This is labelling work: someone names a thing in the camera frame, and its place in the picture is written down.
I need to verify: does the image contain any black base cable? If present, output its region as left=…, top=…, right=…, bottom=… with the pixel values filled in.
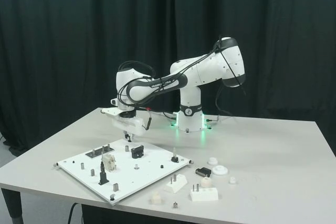
left=151, top=110, right=177, bottom=120

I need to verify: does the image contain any white sloped peg holder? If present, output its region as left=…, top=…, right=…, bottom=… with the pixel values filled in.
left=164, top=174, right=187, bottom=193

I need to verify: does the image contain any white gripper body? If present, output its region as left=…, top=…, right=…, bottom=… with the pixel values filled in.
left=111, top=117, right=145, bottom=137

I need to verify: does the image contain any tall black plug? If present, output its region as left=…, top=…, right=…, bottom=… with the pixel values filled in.
left=98, top=161, right=110, bottom=185

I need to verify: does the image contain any flat white mounting plate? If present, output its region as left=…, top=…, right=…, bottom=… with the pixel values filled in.
left=101, top=108, right=124, bottom=116

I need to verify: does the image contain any black cable under table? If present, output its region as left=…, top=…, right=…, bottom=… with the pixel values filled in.
left=68, top=202, right=81, bottom=224

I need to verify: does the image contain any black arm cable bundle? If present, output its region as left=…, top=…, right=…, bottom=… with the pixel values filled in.
left=117, top=35, right=249, bottom=116

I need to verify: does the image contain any white task board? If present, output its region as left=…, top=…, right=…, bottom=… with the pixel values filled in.
left=52, top=134, right=195, bottom=205

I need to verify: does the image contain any white long peg holder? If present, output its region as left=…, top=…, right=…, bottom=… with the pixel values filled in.
left=189, top=186, right=219, bottom=202

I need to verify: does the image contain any black curtain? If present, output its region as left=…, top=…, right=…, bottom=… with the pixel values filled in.
left=0, top=0, right=336, bottom=148

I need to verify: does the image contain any black table leg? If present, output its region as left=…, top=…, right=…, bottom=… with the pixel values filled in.
left=1, top=188, right=23, bottom=224

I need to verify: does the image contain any white large gear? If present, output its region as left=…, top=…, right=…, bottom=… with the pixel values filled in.
left=212, top=165, right=229, bottom=176

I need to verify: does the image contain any black D-SUB plug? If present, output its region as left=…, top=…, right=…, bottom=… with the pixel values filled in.
left=195, top=166, right=212, bottom=178

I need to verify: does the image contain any thin black rod red tag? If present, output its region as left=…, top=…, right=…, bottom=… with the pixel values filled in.
left=136, top=106, right=152, bottom=131

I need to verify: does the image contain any cream stepped holder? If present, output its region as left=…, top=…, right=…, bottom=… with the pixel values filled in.
left=150, top=191, right=164, bottom=205

